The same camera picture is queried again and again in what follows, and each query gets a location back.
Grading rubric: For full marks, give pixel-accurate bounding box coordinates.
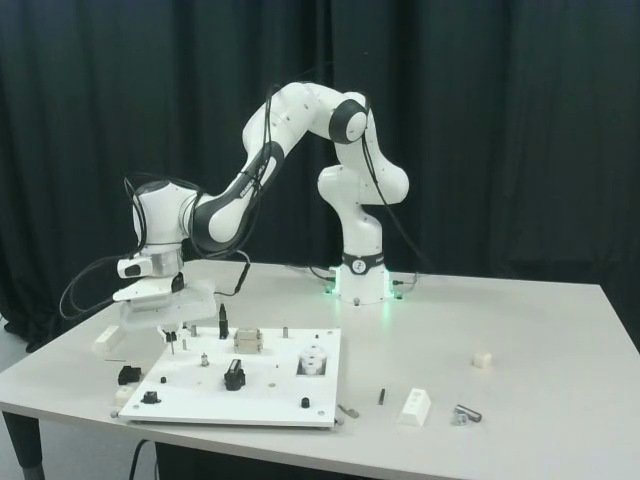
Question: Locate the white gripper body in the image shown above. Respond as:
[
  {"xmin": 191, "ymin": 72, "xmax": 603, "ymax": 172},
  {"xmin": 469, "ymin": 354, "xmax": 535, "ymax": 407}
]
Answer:
[{"xmin": 118, "ymin": 282, "xmax": 222, "ymax": 334}]

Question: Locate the long white peg holder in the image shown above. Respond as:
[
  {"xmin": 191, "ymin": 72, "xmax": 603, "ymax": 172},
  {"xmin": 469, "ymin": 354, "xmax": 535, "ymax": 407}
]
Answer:
[{"xmin": 93, "ymin": 323, "xmax": 123, "ymax": 357}]

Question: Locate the black D-SUB plug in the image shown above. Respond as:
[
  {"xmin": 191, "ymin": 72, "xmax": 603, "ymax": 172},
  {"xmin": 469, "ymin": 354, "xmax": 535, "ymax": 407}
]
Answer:
[{"xmin": 223, "ymin": 358, "xmax": 248, "ymax": 392}]

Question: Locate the white task board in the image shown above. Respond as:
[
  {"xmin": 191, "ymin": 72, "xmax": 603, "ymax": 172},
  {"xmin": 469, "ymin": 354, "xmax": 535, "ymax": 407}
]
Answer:
[{"xmin": 117, "ymin": 326, "xmax": 344, "ymax": 429}]

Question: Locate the white gear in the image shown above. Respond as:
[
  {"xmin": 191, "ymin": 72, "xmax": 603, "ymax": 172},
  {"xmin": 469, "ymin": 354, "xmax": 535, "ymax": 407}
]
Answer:
[{"xmin": 297, "ymin": 343, "xmax": 328, "ymax": 377}]

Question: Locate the dark table leg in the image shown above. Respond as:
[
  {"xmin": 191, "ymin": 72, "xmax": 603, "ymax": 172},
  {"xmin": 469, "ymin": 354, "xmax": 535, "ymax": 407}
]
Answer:
[{"xmin": 0, "ymin": 410, "xmax": 45, "ymax": 480}]

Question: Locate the black curtain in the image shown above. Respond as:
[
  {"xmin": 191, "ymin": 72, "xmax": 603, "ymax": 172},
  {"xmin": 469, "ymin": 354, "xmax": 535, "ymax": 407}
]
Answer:
[{"xmin": 0, "ymin": 0, "xmax": 640, "ymax": 355}]

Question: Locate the white holder with two holes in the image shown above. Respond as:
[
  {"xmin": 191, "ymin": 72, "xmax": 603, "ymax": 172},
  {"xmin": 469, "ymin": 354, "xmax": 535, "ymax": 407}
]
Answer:
[{"xmin": 397, "ymin": 387, "xmax": 433, "ymax": 427}]

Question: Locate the metal bolt with black shaft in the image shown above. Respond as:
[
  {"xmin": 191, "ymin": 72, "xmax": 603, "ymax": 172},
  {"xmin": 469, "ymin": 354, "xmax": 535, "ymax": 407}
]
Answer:
[{"xmin": 451, "ymin": 405, "xmax": 483, "ymax": 427}]

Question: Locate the black looped wrist cable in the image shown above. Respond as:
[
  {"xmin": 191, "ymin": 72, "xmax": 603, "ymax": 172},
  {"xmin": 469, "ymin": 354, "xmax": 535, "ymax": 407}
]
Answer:
[{"xmin": 58, "ymin": 172, "xmax": 151, "ymax": 322}]

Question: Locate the black cable under table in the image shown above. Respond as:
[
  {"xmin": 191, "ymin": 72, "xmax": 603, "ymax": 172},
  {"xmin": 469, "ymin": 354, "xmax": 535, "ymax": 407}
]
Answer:
[{"xmin": 130, "ymin": 438, "xmax": 157, "ymax": 480}]

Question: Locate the black cable at arm foot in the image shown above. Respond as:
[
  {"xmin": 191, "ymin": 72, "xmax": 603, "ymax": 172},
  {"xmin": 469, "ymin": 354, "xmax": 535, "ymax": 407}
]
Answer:
[{"xmin": 389, "ymin": 271, "xmax": 427, "ymax": 302}]

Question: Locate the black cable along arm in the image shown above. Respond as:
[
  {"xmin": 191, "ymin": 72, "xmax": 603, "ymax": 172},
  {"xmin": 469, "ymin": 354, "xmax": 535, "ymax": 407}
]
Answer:
[{"xmin": 252, "ymin": 83, "xmax": 432, "ymax": 275}]

